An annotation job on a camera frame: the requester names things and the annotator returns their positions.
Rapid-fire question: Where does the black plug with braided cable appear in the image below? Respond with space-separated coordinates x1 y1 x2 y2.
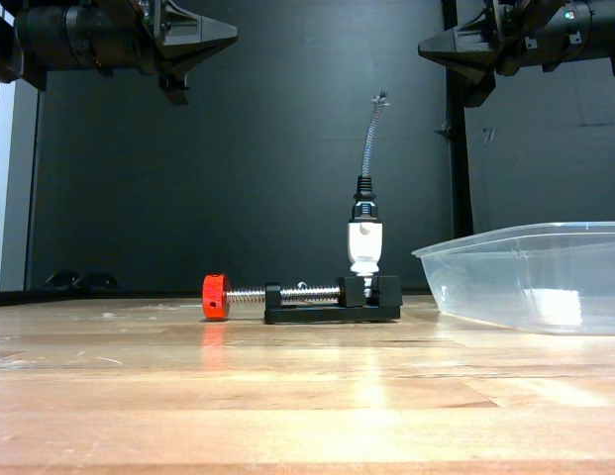
349 90 390 225

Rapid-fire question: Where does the white power receptacle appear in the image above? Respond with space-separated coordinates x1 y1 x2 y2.
346 221 385 299

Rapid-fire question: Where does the clear plastic tub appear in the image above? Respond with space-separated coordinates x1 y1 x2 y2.
410 221 615 338

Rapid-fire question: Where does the black vise with red knob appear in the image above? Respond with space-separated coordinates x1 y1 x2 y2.
201 272 403 327

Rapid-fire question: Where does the black wall pillar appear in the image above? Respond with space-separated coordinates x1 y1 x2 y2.
435 63 475 239

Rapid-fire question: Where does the grey aluminium window frame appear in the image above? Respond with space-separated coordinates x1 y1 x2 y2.
0 78 41 294

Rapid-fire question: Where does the black metal table frame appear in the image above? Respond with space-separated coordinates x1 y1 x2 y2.
0 269 440 306

